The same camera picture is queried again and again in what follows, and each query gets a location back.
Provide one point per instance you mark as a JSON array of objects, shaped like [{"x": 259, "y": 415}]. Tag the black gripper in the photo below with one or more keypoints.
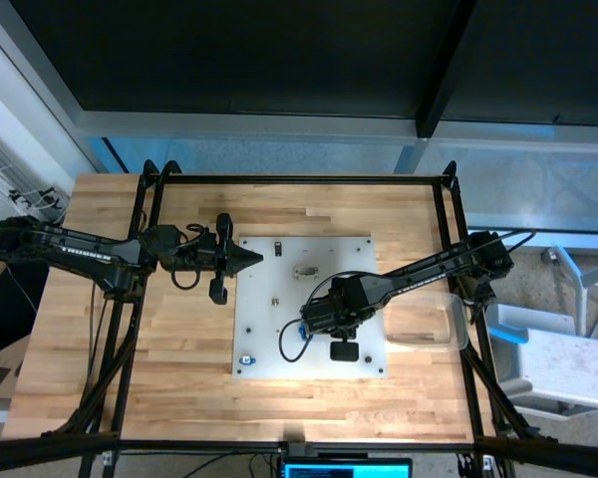
[
  {"x": 222, "y": 259},
  {"x": 329, "y": 313}
]

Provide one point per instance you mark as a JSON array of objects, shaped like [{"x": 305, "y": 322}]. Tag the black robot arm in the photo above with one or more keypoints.
[
  {"x": 80, "y": 251},
  {"x": 428, "y": 271}
]

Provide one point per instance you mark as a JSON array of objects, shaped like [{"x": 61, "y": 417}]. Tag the white taskboard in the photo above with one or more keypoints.
[{"x": 264, "y": 348}]

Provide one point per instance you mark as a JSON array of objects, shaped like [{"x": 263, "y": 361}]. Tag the small black connector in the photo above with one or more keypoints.
[{"x": 277, "y": 248}]

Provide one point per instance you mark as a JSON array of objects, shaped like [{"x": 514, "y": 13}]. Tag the beige connector housing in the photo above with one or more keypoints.
[{"x": 306, "y": 273}]

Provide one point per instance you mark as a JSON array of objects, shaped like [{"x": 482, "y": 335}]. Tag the clear plastic tub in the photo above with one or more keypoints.
[{"x": 428, "y": 323}]

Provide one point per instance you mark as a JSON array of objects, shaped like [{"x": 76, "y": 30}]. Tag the laptop screen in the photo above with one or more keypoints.
[{"x": 344, "y": 470}]

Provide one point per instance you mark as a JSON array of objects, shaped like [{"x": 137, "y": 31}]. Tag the white step stool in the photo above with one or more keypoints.
[{"x": 568, "y": 358}]

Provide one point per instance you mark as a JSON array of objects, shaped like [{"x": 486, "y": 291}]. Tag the cardboard box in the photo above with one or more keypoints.
[{"x": 5, "y": 356}]

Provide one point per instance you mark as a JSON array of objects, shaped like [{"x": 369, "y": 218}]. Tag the blue round connector mount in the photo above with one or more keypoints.
[{"x": 301, "y": 332}]

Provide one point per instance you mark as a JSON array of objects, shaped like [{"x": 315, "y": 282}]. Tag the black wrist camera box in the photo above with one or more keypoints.
[{"x": 344, "y": 352}]

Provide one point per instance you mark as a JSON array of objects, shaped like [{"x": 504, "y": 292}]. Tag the black metal frame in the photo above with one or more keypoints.
[{"x": 279, "y": 179}]

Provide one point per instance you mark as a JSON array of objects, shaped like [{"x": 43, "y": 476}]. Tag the blue square mount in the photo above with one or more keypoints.
[{"x": 239, "y": 359}]

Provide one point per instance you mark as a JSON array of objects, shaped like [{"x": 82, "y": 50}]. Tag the black table level camera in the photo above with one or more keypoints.
[{"x": 295, "y": 443}]

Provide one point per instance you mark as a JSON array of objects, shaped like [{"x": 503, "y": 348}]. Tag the grey chair frame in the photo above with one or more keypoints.
[{"x": 580, "y": 299}]

